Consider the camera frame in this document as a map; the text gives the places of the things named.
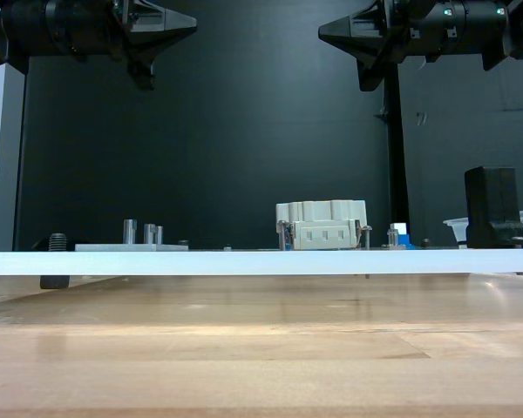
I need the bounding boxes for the black threaded foot screw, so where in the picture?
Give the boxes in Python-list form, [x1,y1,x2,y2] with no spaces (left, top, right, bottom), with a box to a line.
[39,233,70,291]

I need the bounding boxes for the clear plastic tub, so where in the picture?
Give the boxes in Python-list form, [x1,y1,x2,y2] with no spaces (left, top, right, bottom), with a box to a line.
[443,208,523,250]

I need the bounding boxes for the grey aluminium window frame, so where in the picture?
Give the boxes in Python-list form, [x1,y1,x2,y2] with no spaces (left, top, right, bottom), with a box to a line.
[0,64,27,253]

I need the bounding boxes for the white taskboard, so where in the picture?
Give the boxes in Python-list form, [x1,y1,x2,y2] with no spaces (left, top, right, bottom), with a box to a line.
[0,247,523,278]

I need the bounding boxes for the grey metal plate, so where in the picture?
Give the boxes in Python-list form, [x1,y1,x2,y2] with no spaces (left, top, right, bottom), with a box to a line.
[74,242,189,253]

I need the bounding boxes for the black USB socket mount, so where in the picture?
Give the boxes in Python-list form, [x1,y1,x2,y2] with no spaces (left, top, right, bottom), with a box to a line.
[463,166,523,250]

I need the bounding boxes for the beige multi-pin connector housing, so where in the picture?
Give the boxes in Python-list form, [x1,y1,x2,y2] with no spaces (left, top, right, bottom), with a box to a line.
[275,199,375,253]

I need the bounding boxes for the black wall post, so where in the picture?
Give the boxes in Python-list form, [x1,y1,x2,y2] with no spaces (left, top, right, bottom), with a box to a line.
[374,60,410,247]

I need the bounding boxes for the small blue white connector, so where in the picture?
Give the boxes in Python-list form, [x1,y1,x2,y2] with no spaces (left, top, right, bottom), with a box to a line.
[387,221,414,250]

